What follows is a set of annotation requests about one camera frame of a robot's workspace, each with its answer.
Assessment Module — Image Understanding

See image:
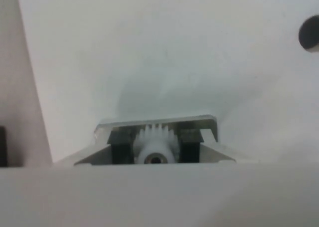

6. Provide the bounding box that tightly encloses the white small gear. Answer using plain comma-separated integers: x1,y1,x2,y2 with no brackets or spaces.
133,124,179,164

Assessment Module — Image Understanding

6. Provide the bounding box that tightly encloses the white task board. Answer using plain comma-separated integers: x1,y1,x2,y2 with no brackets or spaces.
17,0,319,168

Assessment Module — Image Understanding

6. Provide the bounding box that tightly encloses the black D-SUB plug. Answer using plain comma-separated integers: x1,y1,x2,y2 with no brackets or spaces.
0,126,6,167

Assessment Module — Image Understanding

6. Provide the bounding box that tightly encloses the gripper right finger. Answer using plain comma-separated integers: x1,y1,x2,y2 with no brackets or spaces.
177,127,237,164

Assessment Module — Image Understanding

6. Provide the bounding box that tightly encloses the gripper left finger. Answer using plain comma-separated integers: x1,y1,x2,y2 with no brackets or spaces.
73,127,132,166

